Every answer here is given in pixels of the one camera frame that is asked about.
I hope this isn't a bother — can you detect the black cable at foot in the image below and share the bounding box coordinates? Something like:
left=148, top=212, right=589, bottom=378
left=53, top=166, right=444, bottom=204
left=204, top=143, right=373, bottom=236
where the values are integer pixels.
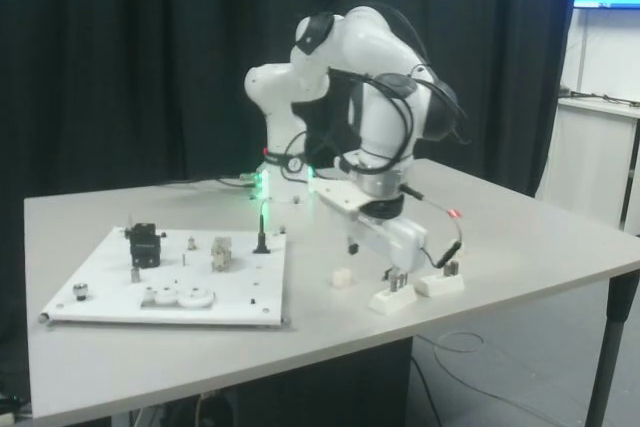
left=164, top=172, right=262, bottom=190

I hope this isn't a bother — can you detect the black box under table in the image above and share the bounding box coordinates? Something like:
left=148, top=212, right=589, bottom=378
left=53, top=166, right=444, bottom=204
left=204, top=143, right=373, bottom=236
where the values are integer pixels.
left=218, top=334, right=417, bottom=427

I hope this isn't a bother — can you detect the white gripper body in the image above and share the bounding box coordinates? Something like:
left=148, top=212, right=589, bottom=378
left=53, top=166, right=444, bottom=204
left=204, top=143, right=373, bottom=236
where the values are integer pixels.
left=348, top=215, right=430, bottom=275

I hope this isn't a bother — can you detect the white cabinet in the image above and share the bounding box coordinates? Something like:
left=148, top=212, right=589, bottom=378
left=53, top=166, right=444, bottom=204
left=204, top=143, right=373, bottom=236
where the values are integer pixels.
left=541, top=92, right=640, bottom=237

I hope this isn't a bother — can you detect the white round peg holder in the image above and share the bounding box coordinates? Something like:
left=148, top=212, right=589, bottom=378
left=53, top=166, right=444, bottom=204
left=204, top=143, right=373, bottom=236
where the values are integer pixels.
left=368, top=284, right=417, bottom=316

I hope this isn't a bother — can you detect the white square peg holder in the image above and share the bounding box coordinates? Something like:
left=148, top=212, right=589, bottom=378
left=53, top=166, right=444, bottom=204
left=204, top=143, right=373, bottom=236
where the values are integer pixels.
left=416, top=273, right=467, bottom=299

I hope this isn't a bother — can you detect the white task board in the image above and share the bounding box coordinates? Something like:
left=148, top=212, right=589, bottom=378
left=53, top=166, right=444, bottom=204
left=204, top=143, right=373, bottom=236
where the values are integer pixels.
left=38, top=224, right=294, bottom=332

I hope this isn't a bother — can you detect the black waterproof plug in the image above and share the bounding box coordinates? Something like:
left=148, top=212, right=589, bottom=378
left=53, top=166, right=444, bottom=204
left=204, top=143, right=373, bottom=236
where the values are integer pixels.
left=253, top=200, right=272, bottom=255

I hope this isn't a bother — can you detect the black curtain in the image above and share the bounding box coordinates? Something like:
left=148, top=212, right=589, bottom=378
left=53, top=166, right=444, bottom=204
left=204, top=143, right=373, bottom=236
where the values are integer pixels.
left=0, top=0, right=587, bottom=208

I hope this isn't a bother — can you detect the black D-SUB plug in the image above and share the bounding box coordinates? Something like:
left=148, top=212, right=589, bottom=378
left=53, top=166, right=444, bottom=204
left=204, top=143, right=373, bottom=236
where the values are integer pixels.
left=125, top=219, right=166, bottom=269

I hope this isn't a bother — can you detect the white metal connector block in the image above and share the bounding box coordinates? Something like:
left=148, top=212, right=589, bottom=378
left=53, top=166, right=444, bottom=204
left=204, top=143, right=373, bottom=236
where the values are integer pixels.
left=209, top=236, right=235, bottom=274

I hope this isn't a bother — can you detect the dark table leg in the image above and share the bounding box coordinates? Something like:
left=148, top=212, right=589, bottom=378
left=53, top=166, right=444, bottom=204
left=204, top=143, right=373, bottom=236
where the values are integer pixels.
left=583, top=274, right=629, bottom=427

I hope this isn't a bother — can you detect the grey cable on floor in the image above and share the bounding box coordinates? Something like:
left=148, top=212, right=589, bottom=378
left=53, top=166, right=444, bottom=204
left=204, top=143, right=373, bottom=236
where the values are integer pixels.
left=413, top=329, right=507, bottom=427

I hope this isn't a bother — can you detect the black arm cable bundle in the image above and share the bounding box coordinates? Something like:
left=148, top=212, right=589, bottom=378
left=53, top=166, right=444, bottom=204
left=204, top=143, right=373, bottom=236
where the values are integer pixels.
left=279, top=6, right=472, bottom=193

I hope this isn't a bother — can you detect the white large gear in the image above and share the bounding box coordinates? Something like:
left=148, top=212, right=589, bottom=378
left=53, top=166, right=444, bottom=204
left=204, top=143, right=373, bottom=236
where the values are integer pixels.
left=178, top=285, right=218, bottom=310

